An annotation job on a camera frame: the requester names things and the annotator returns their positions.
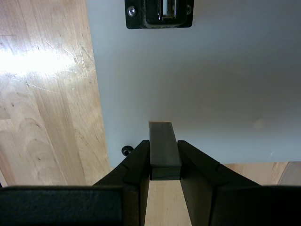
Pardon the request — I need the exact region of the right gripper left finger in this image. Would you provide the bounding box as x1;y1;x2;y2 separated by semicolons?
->
0;140;151;226

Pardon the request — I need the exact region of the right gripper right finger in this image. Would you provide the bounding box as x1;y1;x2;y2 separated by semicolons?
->
178;140;301;226

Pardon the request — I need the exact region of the dark grey metal bar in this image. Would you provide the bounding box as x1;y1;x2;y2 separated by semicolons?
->
148;121;183;181

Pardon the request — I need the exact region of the black board screw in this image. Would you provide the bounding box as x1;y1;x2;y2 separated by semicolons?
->
121;145;135;156

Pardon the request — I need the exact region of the white task board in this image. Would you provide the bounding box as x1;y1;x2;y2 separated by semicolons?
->
87;0;301;167

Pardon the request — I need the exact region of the black USB socket mount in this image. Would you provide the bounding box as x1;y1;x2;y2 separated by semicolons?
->
124;0;195;30

